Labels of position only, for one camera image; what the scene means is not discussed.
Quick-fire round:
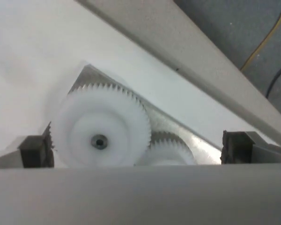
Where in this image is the white large gear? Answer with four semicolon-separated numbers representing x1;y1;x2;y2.
52;90;152;167

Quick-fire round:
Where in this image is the white task board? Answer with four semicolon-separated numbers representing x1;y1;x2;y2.
0;0;228;169

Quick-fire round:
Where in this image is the black floor cable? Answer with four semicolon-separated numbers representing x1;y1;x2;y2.
266;60;281;99

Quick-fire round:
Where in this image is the yellow floor cable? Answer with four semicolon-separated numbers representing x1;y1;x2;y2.
239;0;281;71

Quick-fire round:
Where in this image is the white medium gear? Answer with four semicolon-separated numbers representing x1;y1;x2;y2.
134;138;196;166

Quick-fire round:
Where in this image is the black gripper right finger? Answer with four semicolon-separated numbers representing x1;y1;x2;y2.
220;130;281;165

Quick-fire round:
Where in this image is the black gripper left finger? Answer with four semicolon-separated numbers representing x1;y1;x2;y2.
0;121;55;169

